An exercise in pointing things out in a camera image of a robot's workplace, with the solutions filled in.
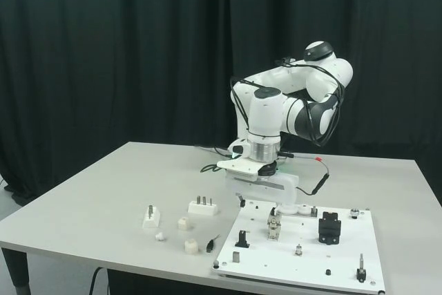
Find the black table leg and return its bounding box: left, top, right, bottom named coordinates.
left=1, top=247, right=29, bottom=295

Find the flat white mount plate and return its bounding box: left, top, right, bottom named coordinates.
left=216, top=158, right=265, bottom=175

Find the black rod on wire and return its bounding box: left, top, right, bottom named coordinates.
left=281, top=151, right=331, bottom=196

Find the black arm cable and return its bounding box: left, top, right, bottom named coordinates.
left=201, top=56, right=346, bottom=173

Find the black USB plug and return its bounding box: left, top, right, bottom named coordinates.
left=206, top=235, right=221, bottom=253

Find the black hanging cable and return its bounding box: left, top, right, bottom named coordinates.
left=90, top=266, right=108, bottom=295

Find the white box dark window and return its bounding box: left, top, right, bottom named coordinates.
left=230, top=138, right=251, bottom=156

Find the black base cable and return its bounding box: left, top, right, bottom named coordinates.
left=195, top=144, right=232, bottom=158

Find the silver wrist ring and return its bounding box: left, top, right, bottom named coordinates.
left=249, top=142, right=280, bottom=163

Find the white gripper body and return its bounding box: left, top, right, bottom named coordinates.
left=224, top=173, right=300, bottom=208

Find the white task board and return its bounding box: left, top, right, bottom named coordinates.
left=210, top=200, right=387, bottom=294

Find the black curtain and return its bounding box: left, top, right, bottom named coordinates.
left=0, top=0, right=442, bottom=194

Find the white peg holder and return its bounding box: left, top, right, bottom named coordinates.
left=142, top=204, right=162, bottom=229
left=187, top=200, right=219, bottom=219

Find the grey waterproof plug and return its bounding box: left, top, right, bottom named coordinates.
left=267, top=209, right=281, bottom=230

